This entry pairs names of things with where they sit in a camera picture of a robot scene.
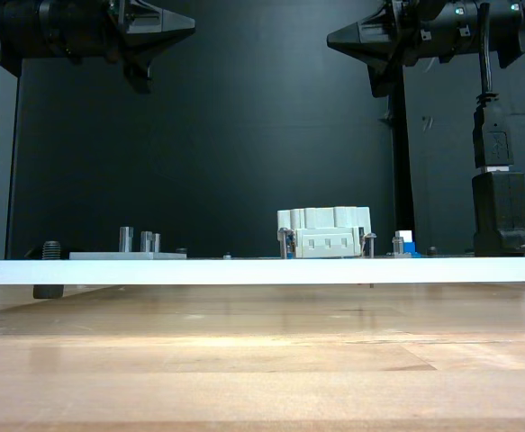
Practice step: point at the black frame post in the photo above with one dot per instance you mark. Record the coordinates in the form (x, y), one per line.
(401, 180)

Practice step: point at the tall silver metal post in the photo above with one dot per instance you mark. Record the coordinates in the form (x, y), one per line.
(126, 240)

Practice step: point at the flat aluminium plate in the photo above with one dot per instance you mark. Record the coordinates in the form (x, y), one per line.
(109, 256)

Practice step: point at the black USB socket housing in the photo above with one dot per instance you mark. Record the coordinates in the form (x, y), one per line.
(498, 216)

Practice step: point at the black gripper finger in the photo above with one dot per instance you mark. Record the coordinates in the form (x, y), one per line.
(174, 23)
(149, 41)
(379, 50)
(370, 32)

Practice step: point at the short silver metal post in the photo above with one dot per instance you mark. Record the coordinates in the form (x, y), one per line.
(156, 243)
(146, 243)

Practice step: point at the white task board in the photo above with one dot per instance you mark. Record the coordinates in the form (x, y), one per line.
(244, 272)

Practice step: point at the grey multi-pin connector housing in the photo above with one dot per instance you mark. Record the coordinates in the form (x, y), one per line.
(325, 220)

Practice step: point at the black rubber foot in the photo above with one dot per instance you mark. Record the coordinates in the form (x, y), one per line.
(47, 291)

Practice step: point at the black threaded bolt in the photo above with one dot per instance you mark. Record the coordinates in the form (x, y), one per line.
(51, 250)

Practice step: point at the small terminal block connector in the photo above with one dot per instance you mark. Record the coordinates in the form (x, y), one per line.
(408, 247)

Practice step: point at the silver connector mounting screw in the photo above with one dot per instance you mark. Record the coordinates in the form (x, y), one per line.
(283, 243)
(370, 245)

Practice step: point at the black round screw head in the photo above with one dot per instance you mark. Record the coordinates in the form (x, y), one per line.
(431, 251)

